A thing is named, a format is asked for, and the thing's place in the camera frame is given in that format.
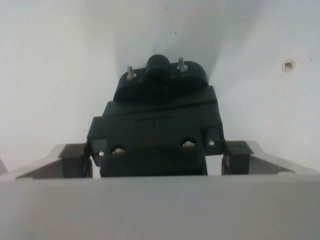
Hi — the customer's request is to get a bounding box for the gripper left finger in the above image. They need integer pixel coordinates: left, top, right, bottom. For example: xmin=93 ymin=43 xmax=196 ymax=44
xmin=14 ymin=142 xmax=95 ymax=179

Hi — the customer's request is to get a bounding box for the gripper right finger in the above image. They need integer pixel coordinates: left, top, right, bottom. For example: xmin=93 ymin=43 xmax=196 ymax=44
xmin=221 ymin=140 xmax=295 ymax=176

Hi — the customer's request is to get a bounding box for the white task board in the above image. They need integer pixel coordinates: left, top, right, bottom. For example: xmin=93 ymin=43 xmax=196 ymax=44
xmin=0 ymin=0 xmax=320 ymax=175

